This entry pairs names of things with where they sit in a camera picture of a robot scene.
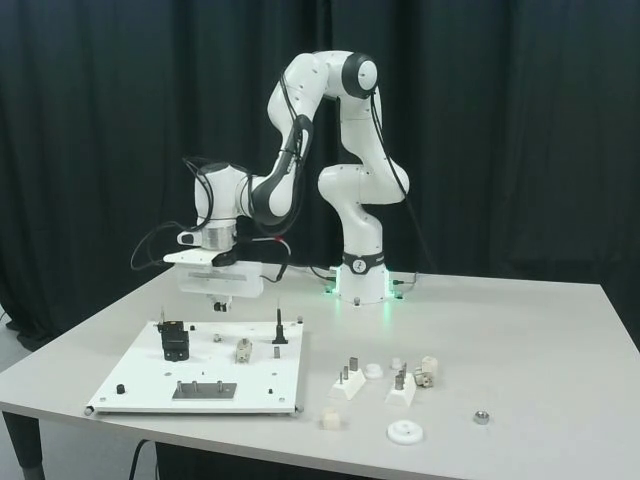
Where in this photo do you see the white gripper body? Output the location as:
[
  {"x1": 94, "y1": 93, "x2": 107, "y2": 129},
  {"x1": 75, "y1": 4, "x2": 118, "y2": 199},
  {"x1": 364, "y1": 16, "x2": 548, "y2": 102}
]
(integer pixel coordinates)
[{"x1": 175, "y1": 263, "x2": 266, "y2": 296}]

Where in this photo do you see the silver wrist ring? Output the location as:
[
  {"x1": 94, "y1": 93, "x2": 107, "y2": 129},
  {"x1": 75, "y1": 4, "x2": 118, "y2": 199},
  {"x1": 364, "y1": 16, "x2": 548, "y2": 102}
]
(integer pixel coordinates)
[{"x1": 199, "y1": 223, "x2": 237, "y2": 250}]

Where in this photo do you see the black hanging cable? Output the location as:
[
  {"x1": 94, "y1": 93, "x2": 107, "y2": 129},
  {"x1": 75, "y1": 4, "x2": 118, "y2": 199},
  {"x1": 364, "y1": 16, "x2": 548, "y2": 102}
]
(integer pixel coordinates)
[{"x1": 130, "y1": 438, "x2": 154, "y2": 480}]

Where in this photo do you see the white large gear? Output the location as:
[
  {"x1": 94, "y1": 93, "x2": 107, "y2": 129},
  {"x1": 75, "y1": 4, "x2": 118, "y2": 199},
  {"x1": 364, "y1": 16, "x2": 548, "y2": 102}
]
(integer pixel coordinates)
[{"x1": 386, "y1": 421, "x2": 425, "y2": 444}]

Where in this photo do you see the white task board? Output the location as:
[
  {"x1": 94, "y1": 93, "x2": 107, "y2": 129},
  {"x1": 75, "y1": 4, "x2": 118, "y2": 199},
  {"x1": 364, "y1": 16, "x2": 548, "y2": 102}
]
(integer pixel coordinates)
[{"x1": 82, "y1": 319, "x2": 306, "y2": 417}]

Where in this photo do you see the thin black rod on wire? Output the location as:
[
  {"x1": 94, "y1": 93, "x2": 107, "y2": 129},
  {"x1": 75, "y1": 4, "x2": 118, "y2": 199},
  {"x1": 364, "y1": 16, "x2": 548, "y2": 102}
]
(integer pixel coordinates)
[{"x1": 239, "y1": 236, "x2": 292, "y2": 284}]

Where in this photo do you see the black table leg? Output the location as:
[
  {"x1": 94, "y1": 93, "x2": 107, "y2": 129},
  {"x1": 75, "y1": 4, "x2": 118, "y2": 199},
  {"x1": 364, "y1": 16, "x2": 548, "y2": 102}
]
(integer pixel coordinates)
[{"x1": 1, "y1": 410, "x2": 41, "y2": 480}]

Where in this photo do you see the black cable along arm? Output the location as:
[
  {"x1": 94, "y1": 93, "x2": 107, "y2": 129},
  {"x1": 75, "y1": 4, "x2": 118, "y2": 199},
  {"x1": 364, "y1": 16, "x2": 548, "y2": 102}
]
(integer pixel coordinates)
[{"x1": 128, "y1": 64, "x2": 436, "y2": 275}]

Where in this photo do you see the white square peg holder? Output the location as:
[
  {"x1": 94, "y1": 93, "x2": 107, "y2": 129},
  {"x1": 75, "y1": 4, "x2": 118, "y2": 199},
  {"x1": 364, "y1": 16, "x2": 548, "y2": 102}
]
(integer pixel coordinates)
[{"x1": 328, "y1": 368, "x2": 367, "y2": 401}]

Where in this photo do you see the black curtain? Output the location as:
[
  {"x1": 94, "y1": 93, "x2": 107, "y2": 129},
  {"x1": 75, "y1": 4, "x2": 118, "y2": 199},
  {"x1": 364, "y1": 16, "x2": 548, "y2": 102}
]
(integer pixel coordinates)
[{"x1": 0, "y1": 0, "x2": 640, "y2": 351}]

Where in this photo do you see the flat white mounting plate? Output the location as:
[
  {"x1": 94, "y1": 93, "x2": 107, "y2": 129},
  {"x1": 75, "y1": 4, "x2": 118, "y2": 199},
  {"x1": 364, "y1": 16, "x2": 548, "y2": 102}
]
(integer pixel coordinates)
[{"x1": 163, "y1": 250, "x2": 242, "y2": 265}]

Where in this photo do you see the black plug with short cable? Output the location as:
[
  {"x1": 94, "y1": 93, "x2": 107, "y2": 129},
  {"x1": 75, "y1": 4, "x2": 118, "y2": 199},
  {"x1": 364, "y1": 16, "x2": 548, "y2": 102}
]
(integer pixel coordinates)
[{"x1": 271, "y1": 308, "x2": 290, "y2": 346}]

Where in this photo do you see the small cream cube block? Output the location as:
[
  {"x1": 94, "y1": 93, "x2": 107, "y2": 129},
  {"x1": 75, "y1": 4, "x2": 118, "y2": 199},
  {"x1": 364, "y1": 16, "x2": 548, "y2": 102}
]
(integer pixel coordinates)
[{"x1": 319, "y1": 407, "x2": 346, "y2": 431}]

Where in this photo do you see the black robot supply cable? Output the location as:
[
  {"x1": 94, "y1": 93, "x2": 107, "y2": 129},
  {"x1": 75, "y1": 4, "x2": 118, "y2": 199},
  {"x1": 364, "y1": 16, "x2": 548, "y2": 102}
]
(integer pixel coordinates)
[{"x1": 289, "y1": 262, "x2": 337, "y2": 280}]

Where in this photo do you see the white round peg holder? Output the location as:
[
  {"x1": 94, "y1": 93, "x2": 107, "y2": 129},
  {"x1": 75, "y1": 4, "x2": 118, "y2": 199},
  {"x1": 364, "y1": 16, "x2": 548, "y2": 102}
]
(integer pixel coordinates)
[{"x1": 383, "y1": 379, "x2": 417, "y2": 408}]

